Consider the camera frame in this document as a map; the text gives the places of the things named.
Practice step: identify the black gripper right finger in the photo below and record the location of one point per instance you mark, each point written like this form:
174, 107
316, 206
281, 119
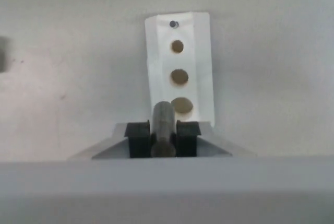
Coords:
186, 143

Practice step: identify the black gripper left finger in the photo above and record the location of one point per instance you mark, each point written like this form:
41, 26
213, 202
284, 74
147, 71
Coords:
138, 143

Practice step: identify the white peg holder with holes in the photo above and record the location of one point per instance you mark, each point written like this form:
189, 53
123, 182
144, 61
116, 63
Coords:
203, 77

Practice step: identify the thin metal round peg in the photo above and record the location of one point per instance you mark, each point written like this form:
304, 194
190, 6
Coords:
173, 24

